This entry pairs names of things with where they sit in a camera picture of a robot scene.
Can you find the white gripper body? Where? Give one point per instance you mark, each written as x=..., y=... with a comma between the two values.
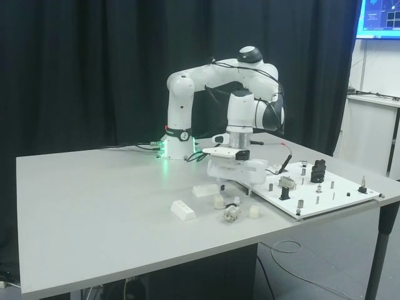
x=247, y=172

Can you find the black D-SUB plug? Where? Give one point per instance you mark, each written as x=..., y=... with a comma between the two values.
x=318, y=172

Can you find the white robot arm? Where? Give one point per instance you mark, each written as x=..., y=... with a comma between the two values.
x=178, y=103

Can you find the white medium gear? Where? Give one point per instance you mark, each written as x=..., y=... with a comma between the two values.
x=218, y=202
x=254, y=211

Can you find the white holder with holes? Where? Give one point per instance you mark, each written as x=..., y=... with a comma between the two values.
x=183, y=211
x=204, y=189

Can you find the metal square peg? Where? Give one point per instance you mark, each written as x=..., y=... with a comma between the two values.
x=332, y=184
x=270, y=186

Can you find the metal round peg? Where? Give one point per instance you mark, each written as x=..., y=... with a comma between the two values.
x=302, y=172
x=300, y=203

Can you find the metal BNC plug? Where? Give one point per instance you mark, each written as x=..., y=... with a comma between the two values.
x=319, y=188

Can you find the white task board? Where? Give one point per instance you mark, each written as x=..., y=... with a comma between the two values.
x=340, y=203

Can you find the metal bolt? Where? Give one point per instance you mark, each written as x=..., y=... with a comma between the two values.
x=362, y=183

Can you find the white cabinet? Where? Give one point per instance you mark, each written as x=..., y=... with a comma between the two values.
x=368, y=134

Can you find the dark table leg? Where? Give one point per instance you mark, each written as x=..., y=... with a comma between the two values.
x=379, y=250

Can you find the black curtain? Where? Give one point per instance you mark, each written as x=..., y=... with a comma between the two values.
x=93, y=62

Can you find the blue screen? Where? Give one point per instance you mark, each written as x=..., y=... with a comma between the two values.
x=378, y=18

